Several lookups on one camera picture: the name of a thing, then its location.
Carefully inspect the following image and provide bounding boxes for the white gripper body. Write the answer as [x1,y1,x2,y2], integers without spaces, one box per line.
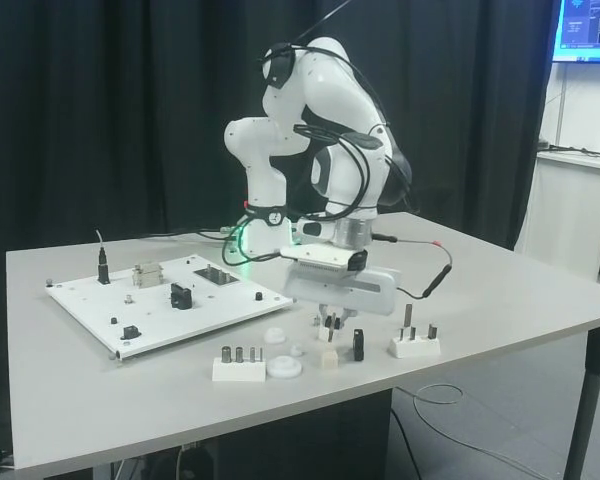
[282,266,401,318]

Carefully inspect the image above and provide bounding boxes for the black D-SUB plug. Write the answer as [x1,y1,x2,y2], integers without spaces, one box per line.
[350,327,367,363]

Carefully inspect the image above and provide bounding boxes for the white large gear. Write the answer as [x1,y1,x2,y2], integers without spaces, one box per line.
[266,355,304,379]

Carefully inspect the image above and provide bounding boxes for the white square peg holder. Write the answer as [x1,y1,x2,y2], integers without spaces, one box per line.
[389,333,442,359]

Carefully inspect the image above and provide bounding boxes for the white round peg holder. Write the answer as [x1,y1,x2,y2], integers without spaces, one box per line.
[211,355,268,384]

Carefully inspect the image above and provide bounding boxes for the white task board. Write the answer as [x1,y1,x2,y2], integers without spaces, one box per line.
[44,253,295,362]

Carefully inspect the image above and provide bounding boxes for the white cabinet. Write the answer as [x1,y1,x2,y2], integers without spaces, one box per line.
[513,148,600,290]

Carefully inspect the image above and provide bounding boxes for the grey table leg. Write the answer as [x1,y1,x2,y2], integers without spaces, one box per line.
[563,327,600,480]

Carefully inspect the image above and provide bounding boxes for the black curtains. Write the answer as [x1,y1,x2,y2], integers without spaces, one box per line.
[0,0,564,461]

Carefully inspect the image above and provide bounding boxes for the blue screen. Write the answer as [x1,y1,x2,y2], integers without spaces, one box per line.
[551,0,600,64]

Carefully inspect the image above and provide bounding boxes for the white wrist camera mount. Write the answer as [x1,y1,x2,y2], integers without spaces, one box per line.
[279,243,370,276]

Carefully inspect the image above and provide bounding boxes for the thin black rod on wire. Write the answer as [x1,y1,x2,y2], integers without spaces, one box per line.
[372,232,455,302]

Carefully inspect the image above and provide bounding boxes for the black cable on table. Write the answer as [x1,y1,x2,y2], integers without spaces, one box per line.
[154,227,292,267]

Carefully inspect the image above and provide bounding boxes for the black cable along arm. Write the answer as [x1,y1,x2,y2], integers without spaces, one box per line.
[257,0,416,222]

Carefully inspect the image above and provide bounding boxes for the grey cable on floor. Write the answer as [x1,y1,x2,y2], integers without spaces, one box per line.
[411,383,600,480]

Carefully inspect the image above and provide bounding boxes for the black waterproof plug with cable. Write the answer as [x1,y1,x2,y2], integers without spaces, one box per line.
[94,228,113,287]

